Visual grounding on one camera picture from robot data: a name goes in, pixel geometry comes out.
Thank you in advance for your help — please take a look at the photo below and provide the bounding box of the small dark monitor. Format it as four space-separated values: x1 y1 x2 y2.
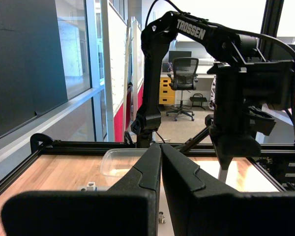
169 51 192 65

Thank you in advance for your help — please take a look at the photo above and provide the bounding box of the small blue white clamp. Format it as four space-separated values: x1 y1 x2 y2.
80 181 98 192

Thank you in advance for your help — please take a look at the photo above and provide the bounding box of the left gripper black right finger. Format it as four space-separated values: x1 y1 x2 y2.
161 144 295 236

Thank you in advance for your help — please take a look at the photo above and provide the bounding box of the clear plastic tub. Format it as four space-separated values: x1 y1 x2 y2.
100 148 148 178

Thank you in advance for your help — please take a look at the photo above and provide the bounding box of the black mesh office chair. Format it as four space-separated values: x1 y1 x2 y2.
166 57 200 122

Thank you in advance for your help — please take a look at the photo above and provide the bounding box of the yellow drawer cabinet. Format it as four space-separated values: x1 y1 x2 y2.
159 77 176 105

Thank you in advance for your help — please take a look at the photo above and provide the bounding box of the black aluminium frame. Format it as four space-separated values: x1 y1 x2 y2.
0 0 295 205

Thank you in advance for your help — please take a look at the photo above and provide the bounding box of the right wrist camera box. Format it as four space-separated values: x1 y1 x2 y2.
243 60 295 112

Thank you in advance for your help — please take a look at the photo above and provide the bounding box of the white work table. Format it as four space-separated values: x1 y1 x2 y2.
262 103 295 128

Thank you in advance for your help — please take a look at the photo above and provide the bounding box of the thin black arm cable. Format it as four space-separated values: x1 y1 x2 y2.
146 0 190 28

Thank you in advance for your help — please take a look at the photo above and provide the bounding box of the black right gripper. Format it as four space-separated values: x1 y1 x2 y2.
205 62 277 171

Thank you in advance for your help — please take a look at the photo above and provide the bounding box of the white task board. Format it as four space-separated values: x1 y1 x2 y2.
77 157 239 236

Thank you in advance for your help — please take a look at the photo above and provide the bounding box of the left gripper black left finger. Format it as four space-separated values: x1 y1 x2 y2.
1 143 162 236

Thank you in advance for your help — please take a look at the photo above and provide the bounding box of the black footrest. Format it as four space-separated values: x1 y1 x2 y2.
189 93 208 111

